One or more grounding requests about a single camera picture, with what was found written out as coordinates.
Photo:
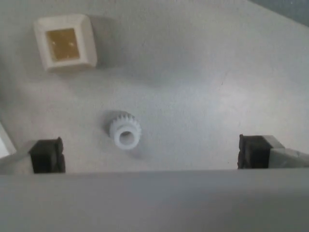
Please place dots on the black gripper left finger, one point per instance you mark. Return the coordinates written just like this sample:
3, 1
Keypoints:
46, 157

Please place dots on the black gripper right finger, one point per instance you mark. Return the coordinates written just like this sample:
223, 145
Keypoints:
253, 154

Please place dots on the white small gear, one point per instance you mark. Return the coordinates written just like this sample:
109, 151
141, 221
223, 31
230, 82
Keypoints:
118, 130

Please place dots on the white square holder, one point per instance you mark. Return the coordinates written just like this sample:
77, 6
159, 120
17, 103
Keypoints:
42, 48

